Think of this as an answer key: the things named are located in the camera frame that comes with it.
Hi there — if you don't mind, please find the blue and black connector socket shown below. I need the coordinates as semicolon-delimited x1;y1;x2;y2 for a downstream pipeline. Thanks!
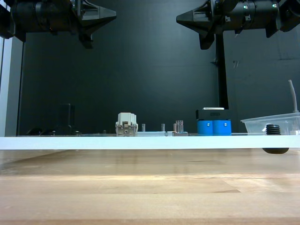
195;107;233;136

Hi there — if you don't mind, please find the beige multi-pin connector housing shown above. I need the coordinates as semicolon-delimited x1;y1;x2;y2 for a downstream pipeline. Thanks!
114;112;138;137

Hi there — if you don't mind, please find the black clamp socket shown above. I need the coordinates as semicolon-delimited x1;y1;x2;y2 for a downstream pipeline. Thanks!
55;103;76;135

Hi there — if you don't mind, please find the clear plastic tub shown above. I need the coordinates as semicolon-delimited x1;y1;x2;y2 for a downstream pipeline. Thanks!
240;112;300;136

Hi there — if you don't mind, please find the aluminium block with pins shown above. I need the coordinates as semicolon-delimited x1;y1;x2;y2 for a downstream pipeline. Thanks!
137;123;167;137

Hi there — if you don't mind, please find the black threaded knob screw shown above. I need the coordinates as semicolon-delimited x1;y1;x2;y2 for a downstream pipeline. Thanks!
265;124;282;136

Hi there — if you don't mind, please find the white task board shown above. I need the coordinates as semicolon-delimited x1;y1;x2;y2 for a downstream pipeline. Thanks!
0;135;300;150

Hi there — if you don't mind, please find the black rubber board foot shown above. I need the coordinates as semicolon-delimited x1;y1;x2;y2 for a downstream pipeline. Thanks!
262;148;289;154

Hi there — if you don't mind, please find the black metal frame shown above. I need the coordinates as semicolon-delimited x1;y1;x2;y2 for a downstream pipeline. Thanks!
210;32;230;110

